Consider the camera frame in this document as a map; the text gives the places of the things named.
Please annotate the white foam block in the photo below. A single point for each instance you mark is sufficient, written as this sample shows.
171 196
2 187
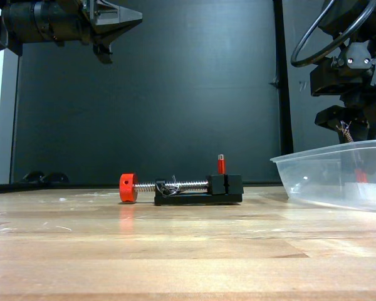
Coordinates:
368 192

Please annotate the clear plastic tub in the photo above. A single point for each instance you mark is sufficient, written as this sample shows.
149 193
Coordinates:
316 178

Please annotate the black rounded object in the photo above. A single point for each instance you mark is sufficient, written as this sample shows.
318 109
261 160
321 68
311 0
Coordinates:
33 176
55 177

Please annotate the black vise with red knob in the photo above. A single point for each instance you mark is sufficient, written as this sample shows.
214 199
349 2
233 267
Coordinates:
217 188

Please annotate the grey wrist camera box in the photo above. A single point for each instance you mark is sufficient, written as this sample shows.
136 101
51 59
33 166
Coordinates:
358 53

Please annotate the black frame post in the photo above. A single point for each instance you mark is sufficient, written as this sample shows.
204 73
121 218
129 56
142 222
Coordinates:
285 109

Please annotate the black frame base rail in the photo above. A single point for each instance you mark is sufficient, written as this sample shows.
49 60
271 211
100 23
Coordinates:
81 186

